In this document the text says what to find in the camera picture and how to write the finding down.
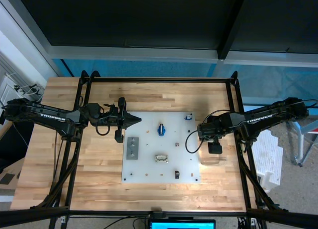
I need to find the white foam block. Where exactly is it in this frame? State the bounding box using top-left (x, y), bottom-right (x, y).
top-left (250, 128), bottom-right (284, 194)

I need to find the grey metal plate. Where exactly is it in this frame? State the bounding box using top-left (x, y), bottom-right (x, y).
top-left (126, 137), bottom-right (140, 160)

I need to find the black aluminium frame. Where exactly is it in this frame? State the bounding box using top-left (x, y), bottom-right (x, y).
top-left (0, 70), bottom-right (318, 229)

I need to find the silver metal stand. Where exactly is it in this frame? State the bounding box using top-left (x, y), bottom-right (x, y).
top-left (285, 119), bottom-right (318, 168)

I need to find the blue laptop screen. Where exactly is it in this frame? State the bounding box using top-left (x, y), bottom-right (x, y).
top-left (148, 219), bottom-right (216, 229)

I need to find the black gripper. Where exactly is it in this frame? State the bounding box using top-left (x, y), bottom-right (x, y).
top-left (107, 97), bottom-right (142, 144)
top-left (197, 123), bottom-right (223, 144)

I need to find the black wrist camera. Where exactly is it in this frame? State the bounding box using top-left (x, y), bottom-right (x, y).
top-left (207, 141), bottom-right (223, 155)

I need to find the small black camera mount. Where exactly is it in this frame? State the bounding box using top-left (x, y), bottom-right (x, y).
top-left (151, 207), bottom-right (166, 219)

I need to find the white task board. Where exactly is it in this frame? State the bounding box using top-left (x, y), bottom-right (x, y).
top-left (121, 111), bottom-right (201, 184)

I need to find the brown box with black patches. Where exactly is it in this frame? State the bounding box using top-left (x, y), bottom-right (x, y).
top-left (0, 157), bottom-right (25, 190)

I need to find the clear plastic tub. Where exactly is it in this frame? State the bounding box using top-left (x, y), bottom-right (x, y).
top-left (198, 129), bottom-right (227, 166)

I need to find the long black arm cable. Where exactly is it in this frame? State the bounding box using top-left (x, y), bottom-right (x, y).
top-left (185, 109), bottom-right (234, 154)

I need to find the grey connector housing base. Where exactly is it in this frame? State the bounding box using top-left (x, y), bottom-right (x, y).
top-left (154, 153), bottom-right (170, 164)

